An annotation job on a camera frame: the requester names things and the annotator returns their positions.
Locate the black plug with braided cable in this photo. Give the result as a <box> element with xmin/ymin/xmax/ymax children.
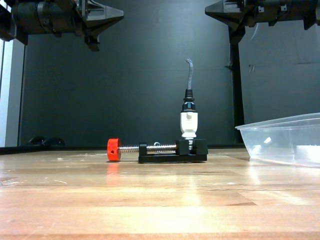
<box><xmin>181</xmin><ymin>58</ymin><xmax>198</xmax><ymax>113</ymax></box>

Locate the white power receptacle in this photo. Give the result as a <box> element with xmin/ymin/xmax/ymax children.
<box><xmin>179</xmin><ymin>111</ymin><xmax>199</xmax><ymax>151</ymax></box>

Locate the clear plastic tub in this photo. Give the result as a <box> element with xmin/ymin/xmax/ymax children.
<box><xmin>234</xmin><ymin>112</ymin><xmax>320</xmax><ymax>169</ymax></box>

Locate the black clamp with red knob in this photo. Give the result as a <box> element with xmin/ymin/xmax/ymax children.
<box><xmin>106</xmin><ymin>138</ymin><xmax>209</xmax><ymax>165</ymax></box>

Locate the black corner bracket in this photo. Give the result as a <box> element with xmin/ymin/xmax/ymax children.
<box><xmin>28</xmin><ymin>136</ymin><xmax>47</xmax><ymax>146</ymax></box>
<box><xmin>43</xmin><ymin>136</ymin><xmax>66</xmax><ymax>146</ymax></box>

